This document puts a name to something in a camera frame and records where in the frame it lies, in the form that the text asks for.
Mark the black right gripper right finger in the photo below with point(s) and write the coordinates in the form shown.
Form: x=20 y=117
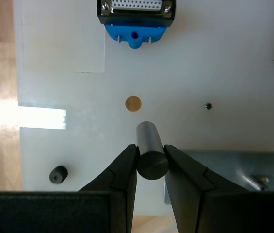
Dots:
x=224 y=213

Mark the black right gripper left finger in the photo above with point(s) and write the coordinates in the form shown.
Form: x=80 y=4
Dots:
x=66 y=213

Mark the metal cylinder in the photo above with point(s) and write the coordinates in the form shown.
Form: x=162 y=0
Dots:
x=151 y=150

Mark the small black cylinder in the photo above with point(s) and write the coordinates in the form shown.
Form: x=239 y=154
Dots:
x=58 y=175

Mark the metal pin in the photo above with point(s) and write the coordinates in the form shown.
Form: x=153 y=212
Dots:
x=250 y=181

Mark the grey metal plate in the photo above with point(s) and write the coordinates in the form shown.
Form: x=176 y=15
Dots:
x=224 y=165

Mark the white board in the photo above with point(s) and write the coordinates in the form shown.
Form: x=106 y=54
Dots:
x=199 y=72

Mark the black D-sub connector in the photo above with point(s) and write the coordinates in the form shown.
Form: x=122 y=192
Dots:
x=107 y=19

